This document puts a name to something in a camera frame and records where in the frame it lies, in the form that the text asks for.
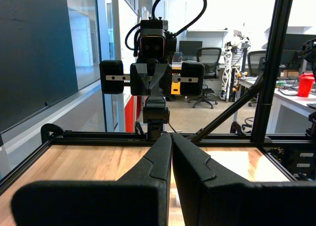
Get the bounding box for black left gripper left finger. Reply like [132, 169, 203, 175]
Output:
[11, 133, 172, 226]

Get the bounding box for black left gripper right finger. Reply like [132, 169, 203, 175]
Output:
[172, 133, 316, 226]

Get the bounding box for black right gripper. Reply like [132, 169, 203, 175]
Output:
[99, 60, 205, 97]

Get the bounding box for red cabinet panel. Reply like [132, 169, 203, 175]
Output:
[124, 95, 143, 133]

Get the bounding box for black computer monitor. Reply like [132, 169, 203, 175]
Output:
[281, 33, 316, 71]
[179, 40, 203, 57]

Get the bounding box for black mesh office chair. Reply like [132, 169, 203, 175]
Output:
[246, 50, 268, 108]
[189, 47, 222, 110]

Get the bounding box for black box white labels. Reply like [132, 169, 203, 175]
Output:
[263, 142, 316, 182]

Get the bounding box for white lattice stand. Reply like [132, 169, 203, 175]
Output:
[219, 40, 244, 101]

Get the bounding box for white desk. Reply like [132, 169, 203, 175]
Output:
[237, 76, 316, 135]

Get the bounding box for red plastic container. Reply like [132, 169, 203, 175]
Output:
[297, 73, 316, 98]

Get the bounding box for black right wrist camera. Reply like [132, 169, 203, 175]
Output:
[139, 35, 166, 60]

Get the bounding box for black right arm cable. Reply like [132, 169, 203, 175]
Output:
[124, 23, 141, 51]
[151, 0, 208, 37]

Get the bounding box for black metal frame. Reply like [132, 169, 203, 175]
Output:
[0, 0, 316, 196]

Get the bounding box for black perforated metal bracket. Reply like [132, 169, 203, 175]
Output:
[300, 38, 316, 73]

